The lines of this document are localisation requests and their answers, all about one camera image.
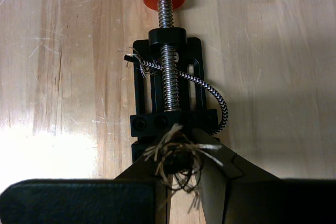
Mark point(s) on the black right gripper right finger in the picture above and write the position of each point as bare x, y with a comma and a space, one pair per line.
262, 203

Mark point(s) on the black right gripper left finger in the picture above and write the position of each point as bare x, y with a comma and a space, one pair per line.
78, 203

